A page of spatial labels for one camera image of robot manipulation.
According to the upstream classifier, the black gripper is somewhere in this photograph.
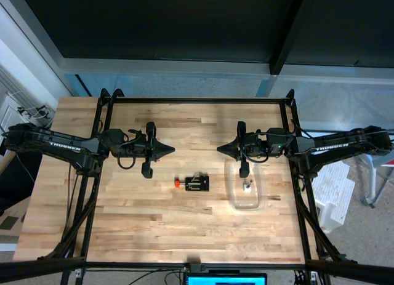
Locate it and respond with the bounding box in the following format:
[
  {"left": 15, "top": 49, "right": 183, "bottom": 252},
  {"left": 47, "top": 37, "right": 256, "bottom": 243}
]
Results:
[
  {"left": 216, "top": 121, "right": 267, "bottom": 179},
  {"left": 123, "top": 121, "right": 175, "bottom": 179}
]

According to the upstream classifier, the black taskboard fixture orange knob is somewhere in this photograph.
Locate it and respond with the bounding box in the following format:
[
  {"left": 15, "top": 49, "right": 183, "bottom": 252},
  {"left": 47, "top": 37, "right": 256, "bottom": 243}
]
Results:
[{"left": 174, "top": 172, "right": 211, "bottom": 193}]

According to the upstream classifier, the clear plastic tub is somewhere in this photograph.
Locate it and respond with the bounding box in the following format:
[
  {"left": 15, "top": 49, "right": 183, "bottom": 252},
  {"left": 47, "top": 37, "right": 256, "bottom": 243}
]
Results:
[{"left": 226, "top": 160, "right": 267, "bottom": 212}]

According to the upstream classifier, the blue-edged laptop screen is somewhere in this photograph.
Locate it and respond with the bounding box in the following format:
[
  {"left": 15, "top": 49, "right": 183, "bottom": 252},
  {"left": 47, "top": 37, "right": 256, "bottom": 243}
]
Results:
[{"left": 183, "top": 272, "right": 268, "bottom": 285}]

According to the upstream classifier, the black floor bin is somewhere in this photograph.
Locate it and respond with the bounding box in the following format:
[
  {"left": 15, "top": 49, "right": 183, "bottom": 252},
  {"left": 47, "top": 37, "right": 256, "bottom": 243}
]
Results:
[{"left": 0, "top": 149, "right": 42, "bottom": 217}]

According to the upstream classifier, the brown cardboard box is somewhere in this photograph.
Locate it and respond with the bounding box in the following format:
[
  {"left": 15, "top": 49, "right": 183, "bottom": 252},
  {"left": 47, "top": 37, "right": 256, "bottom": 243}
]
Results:
[{"left": 0, "top": 196, "right": 31, "bottom": 252}]

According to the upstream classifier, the thin black camera cable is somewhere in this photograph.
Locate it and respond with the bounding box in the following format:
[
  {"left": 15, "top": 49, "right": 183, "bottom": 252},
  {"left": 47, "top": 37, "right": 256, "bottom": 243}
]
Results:
[{"left": 239, "top": 128, "right": 269, "bottom": 163}]

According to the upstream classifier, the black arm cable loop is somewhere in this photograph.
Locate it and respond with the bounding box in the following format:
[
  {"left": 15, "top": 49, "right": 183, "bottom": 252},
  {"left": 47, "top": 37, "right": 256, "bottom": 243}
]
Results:
[{"left": 116, "top": 155, "right": 137, "bottom": 171}]

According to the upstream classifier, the black low camera mount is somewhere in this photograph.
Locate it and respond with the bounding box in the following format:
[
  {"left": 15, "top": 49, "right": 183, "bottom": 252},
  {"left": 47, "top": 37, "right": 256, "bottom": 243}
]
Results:
[{"left": 184, "top": 256, "right": 206, "bottom": 272}]

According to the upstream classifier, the black white cable bundle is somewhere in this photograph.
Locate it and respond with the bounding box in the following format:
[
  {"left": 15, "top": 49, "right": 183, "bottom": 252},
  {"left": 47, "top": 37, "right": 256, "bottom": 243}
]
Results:
[{"left": 15, "top": 103, "right": 52, "bottom": 121}]

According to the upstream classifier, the grey metal chair frame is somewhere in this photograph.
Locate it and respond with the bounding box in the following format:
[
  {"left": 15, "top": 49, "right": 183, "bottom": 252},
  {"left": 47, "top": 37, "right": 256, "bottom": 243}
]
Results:
[{"left": 356, "top": 152, "right": 394, "bottom": 209}]

